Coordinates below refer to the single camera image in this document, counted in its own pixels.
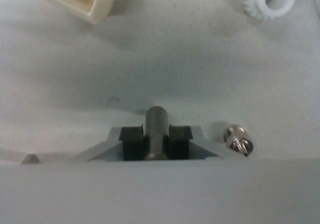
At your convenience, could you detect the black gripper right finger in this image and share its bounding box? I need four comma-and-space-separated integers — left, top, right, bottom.
169, 124, 224, 162

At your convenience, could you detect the metal round peg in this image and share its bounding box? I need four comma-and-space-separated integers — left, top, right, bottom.
144, 105, 170, 161

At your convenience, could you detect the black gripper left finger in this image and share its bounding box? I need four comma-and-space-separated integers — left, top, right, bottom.
87, 126, 146, 162

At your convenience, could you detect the cream white square holder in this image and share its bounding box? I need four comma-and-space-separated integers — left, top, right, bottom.
37, 0, 119, 25

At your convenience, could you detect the white small gear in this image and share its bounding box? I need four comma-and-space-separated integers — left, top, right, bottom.
241, 0, 297, 22

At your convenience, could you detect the metal BNC plug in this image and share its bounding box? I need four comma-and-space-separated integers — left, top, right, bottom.
222, 123, 255, 158

